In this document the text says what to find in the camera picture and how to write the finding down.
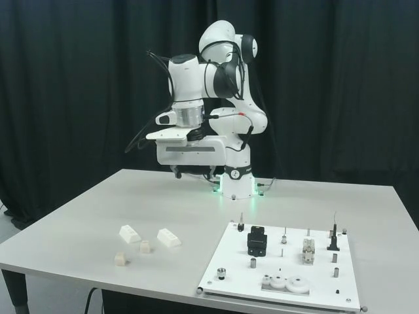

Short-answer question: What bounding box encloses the long white holder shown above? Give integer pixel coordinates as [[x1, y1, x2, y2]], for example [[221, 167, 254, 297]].
[[118, 224, 142, 245], [156, 228, 183, 249]]

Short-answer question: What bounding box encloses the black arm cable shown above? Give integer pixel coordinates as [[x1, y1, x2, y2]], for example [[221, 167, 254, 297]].
[[126, 41, 250, 154]]

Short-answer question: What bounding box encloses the dark grey table leg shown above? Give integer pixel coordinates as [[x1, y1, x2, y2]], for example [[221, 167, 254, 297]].
[[1, 270, 27, 314]]

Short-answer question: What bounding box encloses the white task board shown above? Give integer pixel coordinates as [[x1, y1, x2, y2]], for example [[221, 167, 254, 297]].
[[198, 220, 365, 312]]

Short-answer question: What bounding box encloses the black cabinet under table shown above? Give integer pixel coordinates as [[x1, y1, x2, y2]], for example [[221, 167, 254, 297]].
[[101, 289, 204, 314]]

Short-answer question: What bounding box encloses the black D-SUB plug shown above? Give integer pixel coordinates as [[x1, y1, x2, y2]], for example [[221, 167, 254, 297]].
[[246, 224, 268, 258]]

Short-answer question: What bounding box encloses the black base cable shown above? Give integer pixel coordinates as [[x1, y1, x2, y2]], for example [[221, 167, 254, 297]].
[[257, 178, 278, 194]]

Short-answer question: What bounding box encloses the black curtain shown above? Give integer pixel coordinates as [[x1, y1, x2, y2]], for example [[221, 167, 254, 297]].
[[0, 0, 419, 230]]

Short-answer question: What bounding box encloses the white large gear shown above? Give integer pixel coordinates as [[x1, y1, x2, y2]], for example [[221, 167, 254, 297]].
[[287, 274, 310, 294]]

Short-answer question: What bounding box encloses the flat white mounting plate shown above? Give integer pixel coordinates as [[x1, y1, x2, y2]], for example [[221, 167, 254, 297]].
[[145, 126, 191, 143]]

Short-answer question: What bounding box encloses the silver wrist ring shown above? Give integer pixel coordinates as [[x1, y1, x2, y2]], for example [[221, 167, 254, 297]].
[[172, 104, 205, 128]]

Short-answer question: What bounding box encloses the black floor cable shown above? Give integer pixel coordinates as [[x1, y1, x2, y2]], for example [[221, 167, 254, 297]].
[[85, 287, 102, 314]]

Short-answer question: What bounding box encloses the small white camera box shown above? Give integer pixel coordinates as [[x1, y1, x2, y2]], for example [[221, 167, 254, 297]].
[[155, 111, 178, 126]]

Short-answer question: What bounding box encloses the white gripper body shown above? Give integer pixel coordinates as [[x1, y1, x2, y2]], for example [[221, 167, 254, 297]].
[[156, 135, 227, 167]]

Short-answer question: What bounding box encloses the beige metal connector block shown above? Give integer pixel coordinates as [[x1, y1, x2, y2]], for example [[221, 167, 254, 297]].
[[301, 238, 317, 266]]

